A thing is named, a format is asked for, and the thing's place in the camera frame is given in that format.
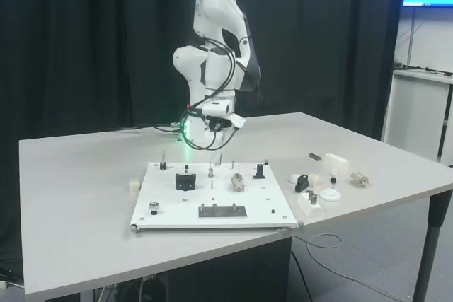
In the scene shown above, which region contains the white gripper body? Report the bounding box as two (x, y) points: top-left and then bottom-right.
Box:
(204, 127), (235, 150)

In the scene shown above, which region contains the beige metal connector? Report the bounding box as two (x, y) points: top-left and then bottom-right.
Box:
(231, 173), (246, 194)
(350, 171), (372, 189)

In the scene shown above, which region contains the black D-SUB plug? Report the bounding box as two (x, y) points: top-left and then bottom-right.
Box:
(175, 164), (197, 192)

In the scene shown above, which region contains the white task board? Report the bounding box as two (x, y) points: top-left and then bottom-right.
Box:
(129, 160), (298, 235)

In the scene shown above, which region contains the black angular plug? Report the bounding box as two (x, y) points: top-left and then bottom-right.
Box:
(294, 173), (311, 192)

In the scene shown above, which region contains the white peg holder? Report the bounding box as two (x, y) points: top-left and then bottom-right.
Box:
(297, 194), (324, 217)

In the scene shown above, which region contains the white rectangular holder block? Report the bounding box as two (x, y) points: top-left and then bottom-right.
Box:
(323, 152), (350, 176)

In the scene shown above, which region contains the white large gear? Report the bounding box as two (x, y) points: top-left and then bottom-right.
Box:
(319, 189), (342, 204)

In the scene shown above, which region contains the black curtain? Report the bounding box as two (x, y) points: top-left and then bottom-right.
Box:
(0, 0), (413, 278)

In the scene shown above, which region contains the white cabinet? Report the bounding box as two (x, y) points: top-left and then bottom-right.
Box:
(379, 67), (453, 168)

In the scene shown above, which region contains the dark grey table leg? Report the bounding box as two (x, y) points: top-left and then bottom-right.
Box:
(423, 194), (445, 302)

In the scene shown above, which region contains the black looped gripper cable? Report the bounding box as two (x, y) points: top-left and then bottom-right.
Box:
(179, 96), (237, 151)

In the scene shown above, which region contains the black cable on table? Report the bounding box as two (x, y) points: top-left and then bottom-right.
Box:
(115, 122), (185, 134)

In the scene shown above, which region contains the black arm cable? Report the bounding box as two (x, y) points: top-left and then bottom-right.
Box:
(182, 0), (265, 102)

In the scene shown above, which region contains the grey floor cable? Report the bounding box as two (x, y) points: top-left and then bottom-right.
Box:
(305, 233), (359, 282)

